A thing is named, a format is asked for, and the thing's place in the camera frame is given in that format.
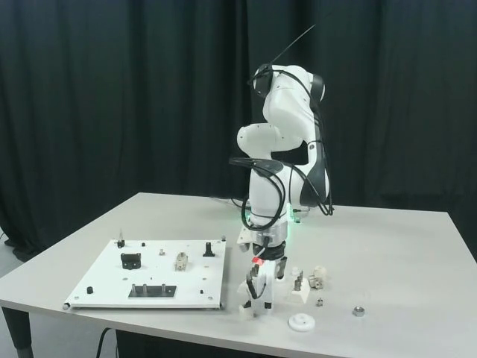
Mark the thin black rod red tag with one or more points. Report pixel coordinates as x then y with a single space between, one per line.
256 260

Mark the metal square block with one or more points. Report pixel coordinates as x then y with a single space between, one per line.
316 283

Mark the metal square peg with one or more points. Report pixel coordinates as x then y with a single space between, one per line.
300 277
296 285

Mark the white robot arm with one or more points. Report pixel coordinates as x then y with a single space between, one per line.
283 97

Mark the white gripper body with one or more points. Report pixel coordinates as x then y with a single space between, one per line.
270 283

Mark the white task board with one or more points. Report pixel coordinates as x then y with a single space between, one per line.
104 276

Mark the metal bolt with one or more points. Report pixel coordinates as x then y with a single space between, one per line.
358 311

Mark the thin black zip tie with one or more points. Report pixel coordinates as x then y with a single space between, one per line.
294 44

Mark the white large gear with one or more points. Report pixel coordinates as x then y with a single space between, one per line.
298 323

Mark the small white plug holder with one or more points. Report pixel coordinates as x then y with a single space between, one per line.
245 316

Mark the white square peg holder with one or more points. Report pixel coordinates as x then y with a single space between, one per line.
298 296

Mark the black curtain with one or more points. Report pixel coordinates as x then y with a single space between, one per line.
112 93

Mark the white small gear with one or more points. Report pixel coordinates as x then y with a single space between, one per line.
294 270

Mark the dark grey table leg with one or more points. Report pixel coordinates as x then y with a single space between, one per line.
16 328

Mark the white waterproof plug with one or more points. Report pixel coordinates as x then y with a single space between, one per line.
320 271

